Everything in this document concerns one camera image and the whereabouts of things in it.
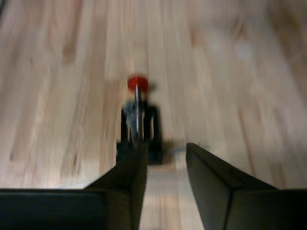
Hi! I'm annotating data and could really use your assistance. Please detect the black clamp with red knob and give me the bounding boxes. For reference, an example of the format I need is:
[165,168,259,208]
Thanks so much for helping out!
[116,75,164,166]

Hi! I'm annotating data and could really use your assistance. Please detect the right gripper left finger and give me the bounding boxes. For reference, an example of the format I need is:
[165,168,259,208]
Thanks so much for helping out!
[0,143,148,230]

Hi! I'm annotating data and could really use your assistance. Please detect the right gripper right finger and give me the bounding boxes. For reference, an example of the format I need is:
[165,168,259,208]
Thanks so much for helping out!
[186,142,307,230]

